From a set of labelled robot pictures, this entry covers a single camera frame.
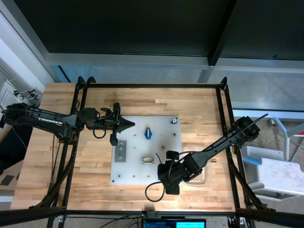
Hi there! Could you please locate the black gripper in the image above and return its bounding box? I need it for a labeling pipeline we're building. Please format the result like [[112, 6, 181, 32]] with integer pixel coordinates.
[[96, 103, 136, 146], [158, 151, 190, 195]]

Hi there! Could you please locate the blue plastic clamp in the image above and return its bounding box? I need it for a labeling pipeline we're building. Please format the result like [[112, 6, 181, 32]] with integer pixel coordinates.
[[143, 127, 153, 141]]

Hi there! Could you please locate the white plastic board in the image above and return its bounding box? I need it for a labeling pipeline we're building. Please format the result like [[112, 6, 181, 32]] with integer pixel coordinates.
[[109, 115, 185, 185]]

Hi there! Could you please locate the grey metal plate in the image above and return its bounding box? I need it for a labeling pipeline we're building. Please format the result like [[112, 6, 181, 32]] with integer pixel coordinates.
[[114, 140, 127, 163]]

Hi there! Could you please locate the clear plastic tub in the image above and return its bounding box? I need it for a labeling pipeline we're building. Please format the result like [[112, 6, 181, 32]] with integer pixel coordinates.
[[182, 145, 213, 190]]

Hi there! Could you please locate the laptop screen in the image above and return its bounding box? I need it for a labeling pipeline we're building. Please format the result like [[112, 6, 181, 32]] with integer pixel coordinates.
[[142, 218, 207, 228]]

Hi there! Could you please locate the black case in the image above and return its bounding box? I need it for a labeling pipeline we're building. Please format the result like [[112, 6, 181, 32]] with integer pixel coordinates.
[[0, 123, 33, 176]]

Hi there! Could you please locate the white step stool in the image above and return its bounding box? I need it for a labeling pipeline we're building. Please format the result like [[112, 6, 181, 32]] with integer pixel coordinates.
[[242, 144, 304, 202]]

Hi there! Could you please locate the brown cardboard box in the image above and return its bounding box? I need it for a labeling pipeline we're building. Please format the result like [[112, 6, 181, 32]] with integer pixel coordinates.
[[0, 159, 26, 190]]

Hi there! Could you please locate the white red metal stand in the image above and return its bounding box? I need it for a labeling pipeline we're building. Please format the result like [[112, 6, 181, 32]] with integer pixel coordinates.
[[268, 116, 304, 164]]

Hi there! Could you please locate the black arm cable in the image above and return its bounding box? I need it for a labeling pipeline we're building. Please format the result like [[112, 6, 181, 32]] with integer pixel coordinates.
[[92, 123, 107, 139], [145, 181, 167, 203]]

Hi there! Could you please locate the black metal frame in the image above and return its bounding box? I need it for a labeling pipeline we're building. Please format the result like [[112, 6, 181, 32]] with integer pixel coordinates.
[[0, 76, 304, 228]]

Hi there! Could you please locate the grey partition frame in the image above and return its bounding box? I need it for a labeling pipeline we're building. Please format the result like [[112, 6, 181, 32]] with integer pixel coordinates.
[[0, 0, 304, 83]]

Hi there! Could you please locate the wall cable bundle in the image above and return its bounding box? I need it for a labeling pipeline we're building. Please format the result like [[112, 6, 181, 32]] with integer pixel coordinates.
[[11, 89, 43, 105]]

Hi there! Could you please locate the black wall pillar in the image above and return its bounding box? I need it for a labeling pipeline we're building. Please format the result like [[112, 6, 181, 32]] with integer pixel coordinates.
[[208, 0, 238, 67]]

